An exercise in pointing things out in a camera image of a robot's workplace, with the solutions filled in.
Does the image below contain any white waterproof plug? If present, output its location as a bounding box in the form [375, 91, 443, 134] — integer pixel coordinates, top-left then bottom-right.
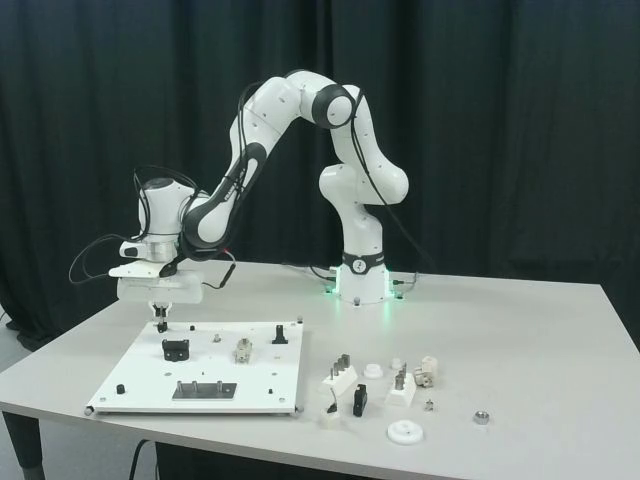
[413, 354, 444, 389]

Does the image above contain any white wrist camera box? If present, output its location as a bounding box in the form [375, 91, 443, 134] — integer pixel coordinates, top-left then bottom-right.
[118, 240, 147, 262]

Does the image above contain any black D-SUB plug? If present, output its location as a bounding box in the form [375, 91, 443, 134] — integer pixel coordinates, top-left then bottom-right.
[351, 383, 371, 418]

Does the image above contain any white large gear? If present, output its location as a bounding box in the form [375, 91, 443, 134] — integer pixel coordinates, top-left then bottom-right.
[386, 420, 424, 446]

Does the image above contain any black base cable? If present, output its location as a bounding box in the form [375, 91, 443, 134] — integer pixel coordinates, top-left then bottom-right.
[281, 261, 342, 283]

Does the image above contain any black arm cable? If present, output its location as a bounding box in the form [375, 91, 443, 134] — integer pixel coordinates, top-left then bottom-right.
[68, 82, 437, 289]

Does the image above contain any black curtain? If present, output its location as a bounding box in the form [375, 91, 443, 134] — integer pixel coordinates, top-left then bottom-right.
[0, 0, 640, 351]

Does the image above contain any white task board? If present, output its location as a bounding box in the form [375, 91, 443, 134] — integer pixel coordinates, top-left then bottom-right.
[83, 319, 308, 417]

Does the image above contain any white peg holder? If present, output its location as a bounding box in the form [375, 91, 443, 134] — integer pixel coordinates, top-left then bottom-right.
[318, 368, 359, 402]
[384, 379, 418, 409]

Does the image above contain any black floor cable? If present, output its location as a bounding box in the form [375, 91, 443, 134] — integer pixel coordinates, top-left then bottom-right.
[130, 438, 152, 480]

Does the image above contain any black table leg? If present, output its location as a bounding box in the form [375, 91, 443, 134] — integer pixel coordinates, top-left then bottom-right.
[1, 410, 42, 480]

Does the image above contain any grey base connector cable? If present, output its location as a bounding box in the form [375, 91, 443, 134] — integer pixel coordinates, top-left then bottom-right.
[390, 272, 420, 302]

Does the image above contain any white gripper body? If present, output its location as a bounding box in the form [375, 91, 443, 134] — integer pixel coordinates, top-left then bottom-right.
[116, 277, 204, 306]

